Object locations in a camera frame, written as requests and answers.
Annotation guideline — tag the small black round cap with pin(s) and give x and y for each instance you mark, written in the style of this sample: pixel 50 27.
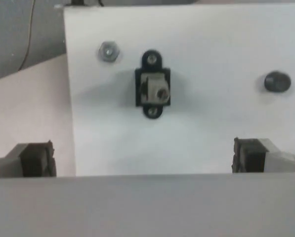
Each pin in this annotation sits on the small black round cap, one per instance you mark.
pixel 277 81

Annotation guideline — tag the white task board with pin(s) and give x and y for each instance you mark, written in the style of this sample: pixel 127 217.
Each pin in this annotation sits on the white task board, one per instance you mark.
pixel 199 123

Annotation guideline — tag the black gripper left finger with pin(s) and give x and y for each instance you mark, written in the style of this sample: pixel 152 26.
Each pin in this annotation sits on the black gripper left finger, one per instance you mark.
pixel 36 160

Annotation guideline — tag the metal hex bolt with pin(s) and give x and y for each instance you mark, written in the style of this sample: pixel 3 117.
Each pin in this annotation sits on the metal hex bolt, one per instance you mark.
pixel 108 52

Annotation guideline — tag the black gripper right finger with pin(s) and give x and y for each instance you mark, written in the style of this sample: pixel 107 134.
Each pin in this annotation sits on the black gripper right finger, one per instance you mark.
pixel 253 158

